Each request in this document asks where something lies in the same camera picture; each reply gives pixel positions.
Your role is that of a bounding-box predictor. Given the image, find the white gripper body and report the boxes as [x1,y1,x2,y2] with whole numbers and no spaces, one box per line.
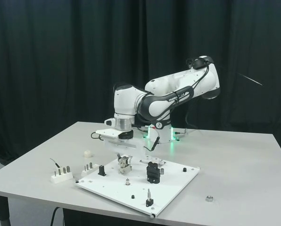
[104,138,146,157]

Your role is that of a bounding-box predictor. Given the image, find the grey waterproof plug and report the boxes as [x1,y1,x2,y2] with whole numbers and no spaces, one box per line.
[118,157,131,169]

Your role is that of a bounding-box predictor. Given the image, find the black D-SUB plug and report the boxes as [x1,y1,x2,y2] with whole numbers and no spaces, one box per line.
[146,161,160,185]

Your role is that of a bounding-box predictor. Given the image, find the short white peg holder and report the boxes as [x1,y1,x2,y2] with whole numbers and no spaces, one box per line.
[81,167,99,176]

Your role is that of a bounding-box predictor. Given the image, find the white task board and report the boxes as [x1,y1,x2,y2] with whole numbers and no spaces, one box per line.
[74,156,200,218]

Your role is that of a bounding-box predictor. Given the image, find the long white peg holder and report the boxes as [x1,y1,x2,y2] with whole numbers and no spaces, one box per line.
[50,173,74,185]

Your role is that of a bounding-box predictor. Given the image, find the black curtains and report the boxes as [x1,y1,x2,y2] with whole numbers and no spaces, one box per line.
[0,0,281,156]

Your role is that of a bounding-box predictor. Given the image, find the thin black rod on wire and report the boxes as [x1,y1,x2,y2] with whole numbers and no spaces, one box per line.
[137,126,161,152]

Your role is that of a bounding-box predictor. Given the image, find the black base cable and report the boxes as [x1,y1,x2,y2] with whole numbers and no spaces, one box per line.
[174,128,199,137]

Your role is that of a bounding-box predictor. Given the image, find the black floor cable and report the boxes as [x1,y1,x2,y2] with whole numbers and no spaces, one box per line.
[51,207,61,226]

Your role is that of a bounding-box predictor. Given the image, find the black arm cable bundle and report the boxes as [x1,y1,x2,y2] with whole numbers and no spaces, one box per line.
[168,57,215,105]

